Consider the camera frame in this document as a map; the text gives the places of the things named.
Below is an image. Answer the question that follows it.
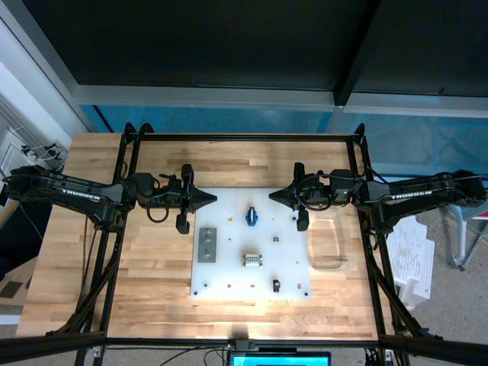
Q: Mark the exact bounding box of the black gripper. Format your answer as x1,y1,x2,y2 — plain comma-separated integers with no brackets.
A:
268,162,332,233
159,163,219,235

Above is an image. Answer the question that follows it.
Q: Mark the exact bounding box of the grey HAN10E connector insert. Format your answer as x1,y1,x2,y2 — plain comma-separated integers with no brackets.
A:
242,252,265,268

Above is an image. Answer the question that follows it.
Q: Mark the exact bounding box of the grey metal plate with posts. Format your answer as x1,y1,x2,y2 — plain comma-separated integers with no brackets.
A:
197,227,219,265

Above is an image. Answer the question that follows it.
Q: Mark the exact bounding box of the clear plastic tub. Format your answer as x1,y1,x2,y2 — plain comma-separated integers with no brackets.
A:
307,213,350,272

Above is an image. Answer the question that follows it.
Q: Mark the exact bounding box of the white task board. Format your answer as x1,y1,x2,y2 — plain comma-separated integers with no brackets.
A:
189,186,313,302

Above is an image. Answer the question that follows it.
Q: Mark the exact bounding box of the white foam packaging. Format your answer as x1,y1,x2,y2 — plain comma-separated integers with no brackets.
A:
385,219,436,310

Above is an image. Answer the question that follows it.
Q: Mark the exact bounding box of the screen with blue edge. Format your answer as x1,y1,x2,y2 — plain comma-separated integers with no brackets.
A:
227,350,332,366

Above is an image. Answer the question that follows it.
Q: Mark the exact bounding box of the grey metal stand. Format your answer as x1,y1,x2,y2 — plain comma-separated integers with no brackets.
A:
445,204,488,272

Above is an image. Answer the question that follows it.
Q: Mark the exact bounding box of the black aluminium frame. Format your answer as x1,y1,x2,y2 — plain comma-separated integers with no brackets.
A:
0,120,488,366

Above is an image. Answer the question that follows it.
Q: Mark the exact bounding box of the black table camera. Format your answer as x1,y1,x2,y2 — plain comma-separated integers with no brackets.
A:
230,337,255,352

